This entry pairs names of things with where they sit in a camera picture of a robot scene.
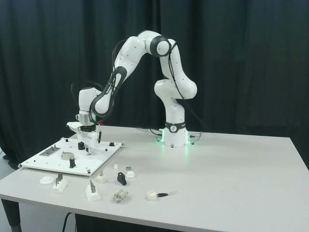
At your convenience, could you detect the black D-SUB plug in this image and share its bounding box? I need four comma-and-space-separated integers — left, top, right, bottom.
116, 172, 127, 186

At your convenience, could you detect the white round peg holder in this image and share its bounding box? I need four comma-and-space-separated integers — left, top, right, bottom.
85, 185, 101, 202

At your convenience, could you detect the flat white mounting plate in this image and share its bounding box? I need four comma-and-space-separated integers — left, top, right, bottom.
66, 121, 97, 129

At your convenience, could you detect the white square peg holder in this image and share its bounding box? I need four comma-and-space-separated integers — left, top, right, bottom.
50, 178, 68, 194

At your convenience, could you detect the black table leg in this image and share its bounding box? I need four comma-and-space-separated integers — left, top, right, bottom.
0, 198, 20, 232

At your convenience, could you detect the black controller box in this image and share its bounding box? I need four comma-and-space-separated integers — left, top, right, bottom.
74, 212, 174, 232

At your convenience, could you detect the silver wrist ring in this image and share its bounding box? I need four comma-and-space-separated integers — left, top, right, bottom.
79, 114, 95, 125

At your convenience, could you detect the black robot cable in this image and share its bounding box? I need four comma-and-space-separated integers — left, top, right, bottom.
168, 43, 210, 133
70, 40, 128, 126

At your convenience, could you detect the black floor cable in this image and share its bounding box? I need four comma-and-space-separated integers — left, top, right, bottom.
63, 212, 76, 232

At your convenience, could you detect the black curtain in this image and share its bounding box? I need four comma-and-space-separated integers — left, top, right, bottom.
0, 0, 309, 174

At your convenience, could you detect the beige metal connector plug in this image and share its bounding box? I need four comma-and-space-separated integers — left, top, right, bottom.
112, 190, 126, 202

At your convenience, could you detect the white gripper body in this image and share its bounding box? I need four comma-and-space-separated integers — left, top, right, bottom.
76, 129, 99, 149

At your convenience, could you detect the white task board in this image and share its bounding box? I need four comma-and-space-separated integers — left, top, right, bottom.
18, 136, 125, 177

